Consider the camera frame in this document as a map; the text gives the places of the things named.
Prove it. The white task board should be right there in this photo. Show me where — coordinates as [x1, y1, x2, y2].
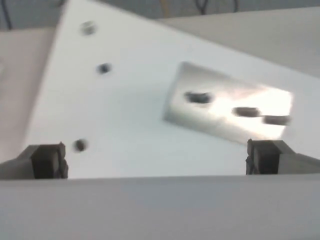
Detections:
[24, 0, 320, 180]

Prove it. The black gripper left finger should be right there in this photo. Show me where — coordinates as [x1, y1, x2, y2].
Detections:
[0, 141, 70, 180]

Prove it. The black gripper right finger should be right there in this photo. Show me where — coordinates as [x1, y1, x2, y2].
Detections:
[245, 138, 320, 176]

